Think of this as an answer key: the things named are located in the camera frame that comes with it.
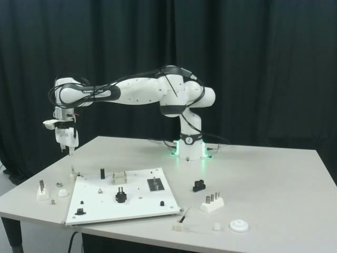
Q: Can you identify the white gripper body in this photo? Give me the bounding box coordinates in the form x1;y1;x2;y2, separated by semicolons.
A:
54;126;79;148

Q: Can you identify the white USB plug holder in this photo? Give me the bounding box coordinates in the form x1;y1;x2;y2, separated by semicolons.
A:
36;188;50;202

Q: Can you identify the white task board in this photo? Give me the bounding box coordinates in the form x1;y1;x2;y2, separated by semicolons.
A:
64;167;181;227

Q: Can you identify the black curtain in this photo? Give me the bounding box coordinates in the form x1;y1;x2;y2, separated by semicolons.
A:
0;0;337;187

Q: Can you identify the black table leg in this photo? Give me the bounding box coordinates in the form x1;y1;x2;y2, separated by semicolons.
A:
1;217;22;253

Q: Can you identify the black D-SUB plug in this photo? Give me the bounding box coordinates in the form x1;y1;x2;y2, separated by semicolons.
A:
192;179;206;192

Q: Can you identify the white peg holder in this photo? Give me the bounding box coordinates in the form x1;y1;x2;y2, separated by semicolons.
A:
199;197;225;213

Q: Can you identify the white large gear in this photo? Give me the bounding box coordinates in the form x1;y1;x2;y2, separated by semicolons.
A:
229;219;250;233

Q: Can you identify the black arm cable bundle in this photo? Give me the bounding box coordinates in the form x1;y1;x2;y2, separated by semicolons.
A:
48;65;206;124

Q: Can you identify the black cable under table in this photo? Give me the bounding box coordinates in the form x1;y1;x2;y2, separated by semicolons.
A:
68;231;80;253

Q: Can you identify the thin black plug with cable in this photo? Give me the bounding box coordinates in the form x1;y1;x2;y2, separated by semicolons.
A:
179;206;192;225

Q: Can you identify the black base cable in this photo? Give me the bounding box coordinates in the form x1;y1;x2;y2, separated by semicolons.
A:
197;133;235;153

